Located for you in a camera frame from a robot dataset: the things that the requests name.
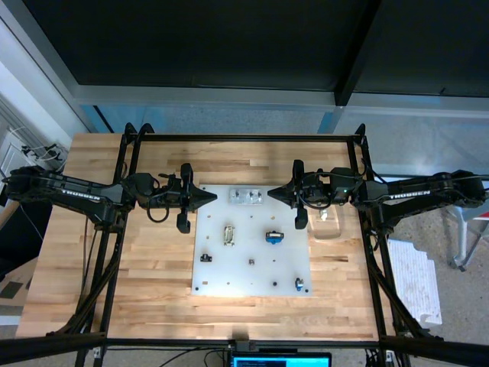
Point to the clear RJ45 connector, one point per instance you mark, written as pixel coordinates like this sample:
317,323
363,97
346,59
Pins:
324,216

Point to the grey metal chair frame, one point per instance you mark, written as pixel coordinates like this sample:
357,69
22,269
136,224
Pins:
461,244

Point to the clear plastic tub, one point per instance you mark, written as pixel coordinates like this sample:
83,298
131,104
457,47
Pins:
328,233

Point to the large black box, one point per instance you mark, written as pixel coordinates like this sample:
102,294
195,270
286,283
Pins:
19,241

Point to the flat cardboard box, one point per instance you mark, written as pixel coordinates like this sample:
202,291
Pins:
24,273

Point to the small black clamp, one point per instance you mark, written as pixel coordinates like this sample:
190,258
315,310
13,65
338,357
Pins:
206,258

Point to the small blue socket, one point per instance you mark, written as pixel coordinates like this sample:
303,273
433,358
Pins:
298,284

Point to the black table-level camera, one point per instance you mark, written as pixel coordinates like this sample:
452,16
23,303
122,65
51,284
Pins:
244,346

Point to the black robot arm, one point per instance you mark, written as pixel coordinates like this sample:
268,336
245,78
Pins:
405,195
76,193

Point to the black wall post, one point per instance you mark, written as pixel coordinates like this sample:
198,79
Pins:
355,57

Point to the laptop screen with blue edge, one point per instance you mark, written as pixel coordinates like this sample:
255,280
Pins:
279,361

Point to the black metal frame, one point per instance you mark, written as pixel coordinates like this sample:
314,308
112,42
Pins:
244,138

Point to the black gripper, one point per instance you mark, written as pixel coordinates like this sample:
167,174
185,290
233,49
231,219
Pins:
179,195
311,191

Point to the white foam sheet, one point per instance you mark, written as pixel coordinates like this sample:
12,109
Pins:
414,279

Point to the grey aluminium partition frame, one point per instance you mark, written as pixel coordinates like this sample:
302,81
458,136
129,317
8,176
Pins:
229,93

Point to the beige connector housing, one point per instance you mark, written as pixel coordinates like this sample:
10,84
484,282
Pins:
228,235

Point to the black power plugs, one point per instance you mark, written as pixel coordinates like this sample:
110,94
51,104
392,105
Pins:
32,151

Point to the blue and black connector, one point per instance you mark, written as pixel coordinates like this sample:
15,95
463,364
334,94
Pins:
274,239

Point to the white task board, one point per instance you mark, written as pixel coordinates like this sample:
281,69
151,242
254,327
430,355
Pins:
244,244

